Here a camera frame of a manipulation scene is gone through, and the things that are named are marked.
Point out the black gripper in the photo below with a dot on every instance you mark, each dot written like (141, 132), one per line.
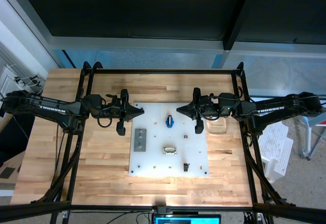
(208, 108)
(113, 110)

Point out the black USB connector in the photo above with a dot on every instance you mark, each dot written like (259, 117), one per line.
(186, 165)

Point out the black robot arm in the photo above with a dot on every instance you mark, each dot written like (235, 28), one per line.
(51, 108)
(285, 105)

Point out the grey multi-pin connector housing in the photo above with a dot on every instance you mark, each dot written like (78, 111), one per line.
(170, 150)

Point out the white taskboard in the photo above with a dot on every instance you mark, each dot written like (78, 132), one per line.
(158, 163)

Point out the grey metal plate with pegs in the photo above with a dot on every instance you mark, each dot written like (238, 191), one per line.
(142, 140)

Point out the clear plastic tub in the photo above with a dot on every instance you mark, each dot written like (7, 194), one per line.
(219, 130)

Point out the black socket housing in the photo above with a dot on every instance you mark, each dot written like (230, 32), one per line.
(186, 170)

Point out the laptop screen with blue edge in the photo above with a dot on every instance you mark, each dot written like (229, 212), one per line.
(186, 220)

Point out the grey metal stand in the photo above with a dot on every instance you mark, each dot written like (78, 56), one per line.
(307, 145)

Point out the brown cardboard box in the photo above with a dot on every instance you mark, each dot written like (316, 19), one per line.
(17, 163)

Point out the blue connector mount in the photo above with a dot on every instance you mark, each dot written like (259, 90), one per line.
(169, 124)

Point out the black aluminium frame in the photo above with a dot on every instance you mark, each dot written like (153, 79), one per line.
(163, 70)

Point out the black room post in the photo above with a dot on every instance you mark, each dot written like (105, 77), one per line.
(237, 17)

